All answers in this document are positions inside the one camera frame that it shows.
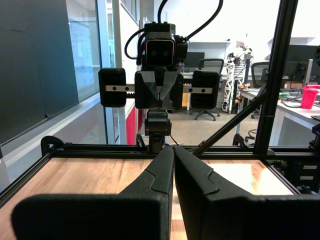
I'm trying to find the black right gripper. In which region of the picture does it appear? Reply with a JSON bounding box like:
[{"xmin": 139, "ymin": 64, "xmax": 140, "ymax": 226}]
[{"xmin": 98, "ymin": 67, "xmax": 221, "ymax": 111}]

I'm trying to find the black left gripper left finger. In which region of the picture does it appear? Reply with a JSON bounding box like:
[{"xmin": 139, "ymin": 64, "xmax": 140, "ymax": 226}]
[{"xmin": 11, "ymin": 144, "xmax": 175, "ymax": 240}]

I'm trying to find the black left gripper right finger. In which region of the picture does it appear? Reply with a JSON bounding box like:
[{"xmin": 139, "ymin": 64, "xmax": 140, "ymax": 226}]
[{"xmin": 174, "ymin": 145, "xmax": 320, "ymax": 240}]

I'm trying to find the white partition with red base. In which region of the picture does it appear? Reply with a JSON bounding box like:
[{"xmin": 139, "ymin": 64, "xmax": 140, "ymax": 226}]
[{"xmin": 116, "ymin": 0, "xmax": 145, "ymax": 146}]

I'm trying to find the black computer monitor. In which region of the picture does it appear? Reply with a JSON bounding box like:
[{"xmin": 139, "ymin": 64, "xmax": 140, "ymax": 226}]
[
  {"xmin": 284, "ymin": 44, "xmax": 320, "ymax": 85},
  {"xmin": 186, "ymin": 51, "xmax": 206, "ymax": 68}
]

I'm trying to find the black mesh office chair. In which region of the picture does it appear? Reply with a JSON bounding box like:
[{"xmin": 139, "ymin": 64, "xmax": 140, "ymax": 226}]
[
  {"xmin": 192, "ymin": 58, "xmax": 225, "ymax": 122},
  {"xmin": 250, "ymin": 61, "xmax": 270, "ymax": 119}
]

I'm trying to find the white lattice stand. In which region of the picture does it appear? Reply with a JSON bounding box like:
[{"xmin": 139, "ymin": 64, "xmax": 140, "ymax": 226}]
[{"xmin": 221, "ymin": 39, "xmax": 253, "ymax": 112}]

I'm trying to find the black electronics box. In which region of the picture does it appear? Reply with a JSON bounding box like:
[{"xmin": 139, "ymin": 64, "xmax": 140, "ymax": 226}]
[{"xmin": 271, "ymin": 158, "xmax": 320, "ymax": 195}]

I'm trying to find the white office desk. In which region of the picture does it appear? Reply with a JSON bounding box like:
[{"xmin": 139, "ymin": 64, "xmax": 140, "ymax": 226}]
[{"xmin": 236, "ymin": 87, "xmax": 320, "ymax": 147}]

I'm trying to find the red plastic cup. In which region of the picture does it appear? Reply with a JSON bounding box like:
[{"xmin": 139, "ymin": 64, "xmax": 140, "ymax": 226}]
[{"xmin": 301, "ymin": 84, "xmax": 320, "ymax": 110}]

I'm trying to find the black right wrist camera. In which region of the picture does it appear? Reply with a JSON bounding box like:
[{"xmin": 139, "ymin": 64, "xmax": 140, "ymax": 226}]
[{"xmin": 143, "ymin": 33, "xmax": 176, "ymax": 68}]

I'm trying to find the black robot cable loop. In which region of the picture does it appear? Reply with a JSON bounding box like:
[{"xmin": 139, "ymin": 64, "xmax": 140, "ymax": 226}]
[{"xmin": 124, "ymin": 27, "xmax": 146, "ymax": 66}]

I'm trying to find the black frame clamp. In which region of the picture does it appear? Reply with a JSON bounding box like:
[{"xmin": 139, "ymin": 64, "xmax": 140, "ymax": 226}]
[
  {"xmin": 40, "ymin": 135, "xmax": 65, "ymax": 156},
  {"xmin": 233, "ymin": 133, "xmax": 249, "ymax": 147}
]

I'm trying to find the black aluminium frame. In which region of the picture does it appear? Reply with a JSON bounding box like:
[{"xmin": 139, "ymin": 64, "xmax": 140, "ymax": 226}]
[{"xmin": 0, "ymin": 0, "xmax": 320, "ymax": 208}]

